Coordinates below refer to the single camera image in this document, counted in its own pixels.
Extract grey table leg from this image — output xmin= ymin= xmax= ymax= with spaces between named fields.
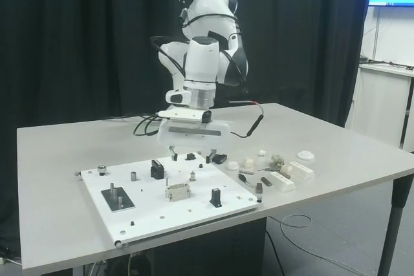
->
xmin=72 ymin=251 xmax=85 ymax=276
xmin=377 ymin=175 xmax=407 ymax=276

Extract thin grey floor cable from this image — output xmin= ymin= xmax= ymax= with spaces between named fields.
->
xmin=270 ymin=213 xmax=382 ymax=259

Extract black curtain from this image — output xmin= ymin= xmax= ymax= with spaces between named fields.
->
xmin=0 ymin=0 xmax=370 ymax=193

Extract black floor cable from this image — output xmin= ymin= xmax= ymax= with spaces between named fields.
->
xmin=265 ymin=220 xmax=286 ymax=276

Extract white large gear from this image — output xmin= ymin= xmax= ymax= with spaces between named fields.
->
xmin=296 ymin=149 xmax=316 ymax=162

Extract black base cable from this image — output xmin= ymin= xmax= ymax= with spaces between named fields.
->
xmin=106 ymin=112 xmax=159 ymax=122

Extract black box under table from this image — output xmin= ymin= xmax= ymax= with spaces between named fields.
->
xmin=142 ymin=216 xmax=270 ymax=276

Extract white task board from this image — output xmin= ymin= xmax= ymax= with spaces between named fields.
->
xmin=73 ymin=152 xmax=265 ymax=249

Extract white long peg holder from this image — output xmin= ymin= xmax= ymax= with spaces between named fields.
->
xmin=289 ymin=160 xmax=315 ymax=180
xmin=269 ymin=172 xmax=297 ymax=193

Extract white cabinet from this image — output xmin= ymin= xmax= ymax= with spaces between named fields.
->
xmin=351 ymin=62 xmax=414 ymax=154

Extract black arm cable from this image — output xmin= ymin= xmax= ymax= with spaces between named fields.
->
xmin=133 ymin=7 xmax=250 ymax=137

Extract metal plug with cable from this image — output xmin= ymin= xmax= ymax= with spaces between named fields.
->
xmin=270 ymin=153 xmax=285 ymax=169

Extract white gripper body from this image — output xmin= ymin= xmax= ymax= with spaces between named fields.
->
xmin=157 ymin=120 xmax=233 ymax=147

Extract black cables on cabinet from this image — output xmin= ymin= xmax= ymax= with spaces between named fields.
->
xmin=358 ymin=57 xmax=414 ymax=70

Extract black USB plug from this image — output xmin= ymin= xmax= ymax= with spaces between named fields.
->
xmin=237 ymin=173 xmax=256 ymax=189

